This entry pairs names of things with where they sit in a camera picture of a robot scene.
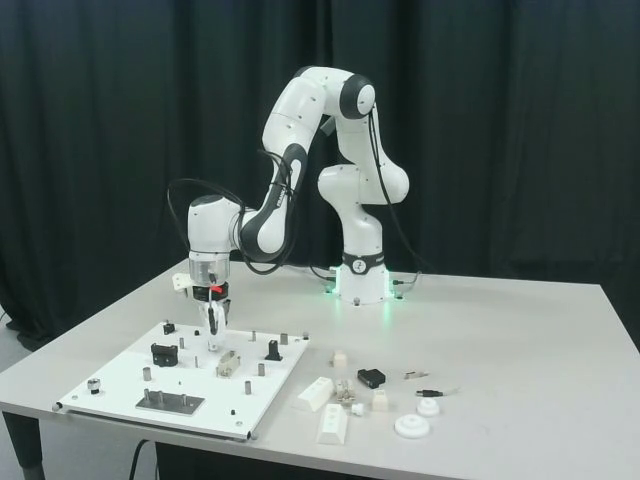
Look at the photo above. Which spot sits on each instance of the white medium gear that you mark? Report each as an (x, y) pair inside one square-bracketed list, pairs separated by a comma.
[(429, 407)]

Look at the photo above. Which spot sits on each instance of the black curtains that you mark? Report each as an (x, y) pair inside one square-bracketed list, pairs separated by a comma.
[(100, 100)]

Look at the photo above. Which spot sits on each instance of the dark grey table leg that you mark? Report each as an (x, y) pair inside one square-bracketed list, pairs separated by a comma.
[(27, 445)]

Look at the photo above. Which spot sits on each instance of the metal USB plug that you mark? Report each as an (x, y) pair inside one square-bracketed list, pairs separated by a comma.
[(415, 375)]

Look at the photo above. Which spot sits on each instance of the long white peg holder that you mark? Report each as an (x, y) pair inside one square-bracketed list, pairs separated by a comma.
[(315, 395)]

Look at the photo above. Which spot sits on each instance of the black D-SUB plug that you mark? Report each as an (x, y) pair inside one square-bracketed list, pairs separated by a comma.
[(371, 377)]

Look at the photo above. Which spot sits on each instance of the small white plug holder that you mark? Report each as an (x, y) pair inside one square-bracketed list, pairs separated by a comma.
[(380, 400)]

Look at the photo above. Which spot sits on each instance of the metal round peg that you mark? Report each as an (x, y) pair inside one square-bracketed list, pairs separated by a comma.
[(247, 387), (147, 372)]

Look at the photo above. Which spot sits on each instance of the white small gear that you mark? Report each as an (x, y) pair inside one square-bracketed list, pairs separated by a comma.
[(356, 408)]

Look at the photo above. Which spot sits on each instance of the white task board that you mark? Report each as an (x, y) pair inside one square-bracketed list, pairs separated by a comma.
[(115, 370)]

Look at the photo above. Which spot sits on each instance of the small white cube holder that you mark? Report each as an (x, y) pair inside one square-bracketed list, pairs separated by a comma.
[(339, 359)]

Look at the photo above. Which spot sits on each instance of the white large gear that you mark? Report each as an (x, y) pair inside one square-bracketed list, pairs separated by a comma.
[(411, 426)]

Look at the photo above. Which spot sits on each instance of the wide white peg holder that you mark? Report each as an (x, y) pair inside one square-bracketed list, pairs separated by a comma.
[(332, 422)]

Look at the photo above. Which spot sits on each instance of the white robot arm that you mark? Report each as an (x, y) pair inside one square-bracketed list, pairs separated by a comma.
[(350, 250)]

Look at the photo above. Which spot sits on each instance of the metal knurled bolt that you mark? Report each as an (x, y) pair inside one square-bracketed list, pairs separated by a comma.
[(92, 386)]

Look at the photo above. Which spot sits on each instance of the black waterproof plug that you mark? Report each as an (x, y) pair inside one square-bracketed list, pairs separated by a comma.
[(427, 392)]

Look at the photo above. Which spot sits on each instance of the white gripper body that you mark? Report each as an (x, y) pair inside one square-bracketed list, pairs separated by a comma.
[(204, 311)]

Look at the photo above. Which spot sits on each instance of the beige metal connector block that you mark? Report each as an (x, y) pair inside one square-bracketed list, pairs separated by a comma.
[(346, 390)]

